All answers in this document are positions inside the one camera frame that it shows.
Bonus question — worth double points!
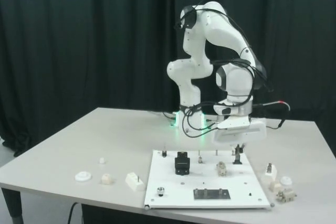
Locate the black D-SUB plug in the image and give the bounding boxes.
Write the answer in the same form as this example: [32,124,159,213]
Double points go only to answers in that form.
[174,152,191,176]

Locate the white square peg holder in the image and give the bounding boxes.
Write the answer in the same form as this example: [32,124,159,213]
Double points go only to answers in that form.
[264,165,278,183]

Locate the black floor cable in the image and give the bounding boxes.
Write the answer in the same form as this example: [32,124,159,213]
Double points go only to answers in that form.
[68,202,80,224]

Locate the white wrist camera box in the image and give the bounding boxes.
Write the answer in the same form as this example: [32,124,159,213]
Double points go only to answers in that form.
[213,104,240,116]

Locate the black curtain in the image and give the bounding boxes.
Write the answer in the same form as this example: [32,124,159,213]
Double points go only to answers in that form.
[0,0,336,158]

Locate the black looped camera cable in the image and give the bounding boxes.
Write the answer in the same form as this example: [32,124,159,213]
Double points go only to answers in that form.
[183,101,220,138]

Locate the small white block holder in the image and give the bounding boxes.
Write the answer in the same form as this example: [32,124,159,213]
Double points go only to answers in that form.
[268,180,281,192]

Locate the long white peg holder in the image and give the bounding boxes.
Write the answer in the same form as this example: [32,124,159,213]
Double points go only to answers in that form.
[125,173,145,191]

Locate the flat white mount plate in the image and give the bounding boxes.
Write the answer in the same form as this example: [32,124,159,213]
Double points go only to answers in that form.
[216,116,251,131]

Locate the white task board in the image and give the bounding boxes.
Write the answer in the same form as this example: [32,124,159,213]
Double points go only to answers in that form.
[143,149,275,208]

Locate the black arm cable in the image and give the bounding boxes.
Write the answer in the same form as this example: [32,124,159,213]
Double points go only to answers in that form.
[180,5,275,93]

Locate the thin black rod on wire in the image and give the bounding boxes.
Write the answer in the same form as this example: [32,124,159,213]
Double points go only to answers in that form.
[253,100,292,129]

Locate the black table leg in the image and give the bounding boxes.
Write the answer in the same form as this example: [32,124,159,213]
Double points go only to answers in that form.
[1,187,24,224]

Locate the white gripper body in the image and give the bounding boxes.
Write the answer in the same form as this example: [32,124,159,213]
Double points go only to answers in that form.
[213,119,268,146]

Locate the white large gear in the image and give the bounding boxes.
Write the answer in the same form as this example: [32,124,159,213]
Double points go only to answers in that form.
[75,171,93,183]

